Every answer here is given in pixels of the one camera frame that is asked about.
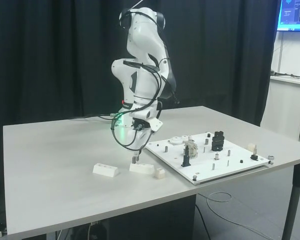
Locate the white task board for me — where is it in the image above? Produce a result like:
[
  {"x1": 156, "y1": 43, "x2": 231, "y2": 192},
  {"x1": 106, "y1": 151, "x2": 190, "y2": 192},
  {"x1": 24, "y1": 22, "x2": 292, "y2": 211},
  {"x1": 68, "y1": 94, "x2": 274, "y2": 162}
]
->
[{"x1": 144, "y1": 130, "x2": 276, "y2": 187}]

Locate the metal bolt in black base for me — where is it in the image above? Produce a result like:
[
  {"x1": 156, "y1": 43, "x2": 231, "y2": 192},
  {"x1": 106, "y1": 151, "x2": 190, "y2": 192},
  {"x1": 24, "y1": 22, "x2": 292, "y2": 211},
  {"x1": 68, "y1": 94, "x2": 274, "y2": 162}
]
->
[{"x1": 250, "y1": 147, "x2": 260, "y2": 162}]

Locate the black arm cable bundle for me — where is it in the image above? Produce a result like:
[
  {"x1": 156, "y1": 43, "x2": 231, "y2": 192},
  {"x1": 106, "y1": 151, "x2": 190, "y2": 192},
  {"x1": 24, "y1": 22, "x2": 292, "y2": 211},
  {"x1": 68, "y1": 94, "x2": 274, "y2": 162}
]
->
[{"x1": 119, "y1": 8, "x2": 178, "y2": 118}]

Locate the black USB plug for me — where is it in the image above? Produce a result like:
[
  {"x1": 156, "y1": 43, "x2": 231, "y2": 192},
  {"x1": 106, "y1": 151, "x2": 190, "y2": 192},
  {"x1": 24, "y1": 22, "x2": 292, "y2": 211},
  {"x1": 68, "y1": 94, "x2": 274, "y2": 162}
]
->
[{"x1": 180, "y1": 147, "x2": 192, "y2": 168}]

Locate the blue screen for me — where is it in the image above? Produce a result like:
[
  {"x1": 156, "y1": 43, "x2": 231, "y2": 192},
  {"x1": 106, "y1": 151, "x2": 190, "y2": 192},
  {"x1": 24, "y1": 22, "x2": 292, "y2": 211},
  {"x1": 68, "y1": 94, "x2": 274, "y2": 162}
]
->
[{"x1": 276, "y1": 0, "x2": 300, "y2": 33}]

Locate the grey floor cable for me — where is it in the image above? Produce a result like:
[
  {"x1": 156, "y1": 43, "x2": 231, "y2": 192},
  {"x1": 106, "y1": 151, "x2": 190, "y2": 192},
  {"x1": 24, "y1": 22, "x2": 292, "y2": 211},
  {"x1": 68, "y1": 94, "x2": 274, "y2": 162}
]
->
[{"x1": 195, "y1": 191, "x2": 241, "y2": 240}]

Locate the black table leg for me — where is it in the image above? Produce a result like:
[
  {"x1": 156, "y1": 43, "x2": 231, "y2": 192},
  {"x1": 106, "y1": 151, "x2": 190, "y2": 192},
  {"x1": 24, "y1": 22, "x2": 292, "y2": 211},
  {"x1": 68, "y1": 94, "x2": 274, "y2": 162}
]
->
[{"x1": 281, "y1": 159, "x2": 300, "y2": 240}]

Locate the white cabinet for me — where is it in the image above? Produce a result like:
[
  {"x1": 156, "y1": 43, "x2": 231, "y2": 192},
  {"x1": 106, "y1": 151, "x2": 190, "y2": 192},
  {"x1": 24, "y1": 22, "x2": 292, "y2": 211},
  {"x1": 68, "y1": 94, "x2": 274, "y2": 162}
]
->
[{"x1": 269, "y1": 74, "x2": 300, "y2": 146}]

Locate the flat white wrist plate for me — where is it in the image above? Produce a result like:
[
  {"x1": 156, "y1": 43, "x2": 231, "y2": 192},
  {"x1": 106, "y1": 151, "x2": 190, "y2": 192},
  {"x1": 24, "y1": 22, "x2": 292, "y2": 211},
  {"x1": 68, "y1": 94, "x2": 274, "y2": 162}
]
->
[{"x1": 149, "y1": 118, "x2": 164, "y2": 133}]

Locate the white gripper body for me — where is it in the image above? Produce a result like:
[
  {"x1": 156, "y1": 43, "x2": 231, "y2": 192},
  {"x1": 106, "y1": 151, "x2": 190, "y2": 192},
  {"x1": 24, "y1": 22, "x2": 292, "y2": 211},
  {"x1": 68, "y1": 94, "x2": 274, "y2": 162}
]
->
[{"x1": 119, "y1": 124, "x2": 151, "y2": 153}]

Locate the white peg holder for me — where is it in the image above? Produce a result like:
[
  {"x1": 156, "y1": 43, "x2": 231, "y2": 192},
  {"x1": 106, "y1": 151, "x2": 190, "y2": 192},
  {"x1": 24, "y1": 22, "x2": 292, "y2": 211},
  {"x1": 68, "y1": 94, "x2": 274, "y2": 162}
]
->
[
  {"x1": 128, "y1": 162, "x2": 155, "y2": 175},
  {"x1": 92, "y1": 162, "x2": 120, "y2": 179}
]

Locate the black D-SUB plug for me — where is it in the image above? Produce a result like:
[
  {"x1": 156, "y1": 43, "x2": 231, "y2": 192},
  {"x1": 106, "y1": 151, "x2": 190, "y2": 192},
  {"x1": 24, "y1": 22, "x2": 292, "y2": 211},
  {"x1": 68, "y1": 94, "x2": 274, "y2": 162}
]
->
[{"x1": 210, "y1": 130, "x2": 226, "y2": 153}]

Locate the black under-table box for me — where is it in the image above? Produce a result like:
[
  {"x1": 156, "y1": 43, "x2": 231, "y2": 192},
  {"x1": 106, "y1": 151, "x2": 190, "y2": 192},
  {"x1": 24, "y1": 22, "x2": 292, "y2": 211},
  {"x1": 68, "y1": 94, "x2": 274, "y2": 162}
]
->
[{"x1": 55, "y1": 192, "x2": 198, "y2": 240}]

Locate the black looped gripper cable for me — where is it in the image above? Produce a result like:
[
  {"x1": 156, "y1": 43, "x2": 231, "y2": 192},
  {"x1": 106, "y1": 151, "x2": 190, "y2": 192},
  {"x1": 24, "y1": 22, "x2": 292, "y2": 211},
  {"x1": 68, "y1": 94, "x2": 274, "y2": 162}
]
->
[{"x1": 111, "y1": 117, "x2": 144, "y2": 151}]

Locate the black curtain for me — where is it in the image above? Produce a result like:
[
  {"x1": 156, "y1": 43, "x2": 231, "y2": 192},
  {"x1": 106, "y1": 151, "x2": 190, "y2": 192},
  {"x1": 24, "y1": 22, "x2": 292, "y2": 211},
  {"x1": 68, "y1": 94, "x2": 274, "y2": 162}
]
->
[{"x1": 0, "y1": 0, "x2": 284, "y2": 227}]

